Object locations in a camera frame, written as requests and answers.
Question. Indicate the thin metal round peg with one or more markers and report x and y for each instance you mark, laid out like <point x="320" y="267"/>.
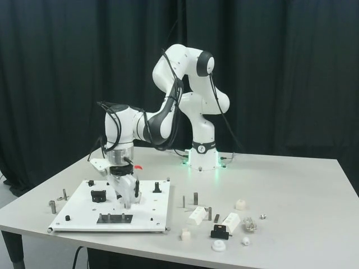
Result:
<point x="183" y="201"/>
<point x="64" y="194"/>

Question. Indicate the white medium gear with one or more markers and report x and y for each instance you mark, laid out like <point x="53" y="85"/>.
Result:
<point x="218" y="246"/>

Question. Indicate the metal square peg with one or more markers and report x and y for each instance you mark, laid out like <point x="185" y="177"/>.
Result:
<point x="195" y="198"/>

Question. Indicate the white peg holder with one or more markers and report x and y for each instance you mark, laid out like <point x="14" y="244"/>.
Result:
<point x="231" y="222"/>
<point x="196" y="216"/>

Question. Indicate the dark table leg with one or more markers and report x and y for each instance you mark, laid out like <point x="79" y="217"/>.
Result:
<point x="12" y="249"/>

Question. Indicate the white small gear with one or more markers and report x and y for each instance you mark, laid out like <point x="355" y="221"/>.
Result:
<point x="245" y="241"/>

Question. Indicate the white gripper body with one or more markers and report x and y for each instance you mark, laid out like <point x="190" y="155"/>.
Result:
<point x="126" y="186"/>

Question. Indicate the thick metal round peg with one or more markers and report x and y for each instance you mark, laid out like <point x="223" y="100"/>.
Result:
<point x="52" y="207"/>

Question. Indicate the black plug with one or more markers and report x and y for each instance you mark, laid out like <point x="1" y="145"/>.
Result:
<point x="218" y="230"/>

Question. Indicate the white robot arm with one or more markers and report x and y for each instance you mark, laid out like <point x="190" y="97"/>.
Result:
<point x="202" y="131"/>

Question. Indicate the short dark metal peg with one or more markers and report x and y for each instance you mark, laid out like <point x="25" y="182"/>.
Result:
<point x="216" y="218"/>

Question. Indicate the white task board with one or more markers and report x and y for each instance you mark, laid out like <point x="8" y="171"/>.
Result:
<point x="84" y="207"/>

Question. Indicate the thin black rod red tag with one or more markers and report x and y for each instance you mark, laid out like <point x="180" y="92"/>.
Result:
<point x="137" y="188"/>

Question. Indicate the black curtain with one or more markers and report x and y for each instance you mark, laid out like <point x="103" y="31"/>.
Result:
<point x="56" y="70"/>

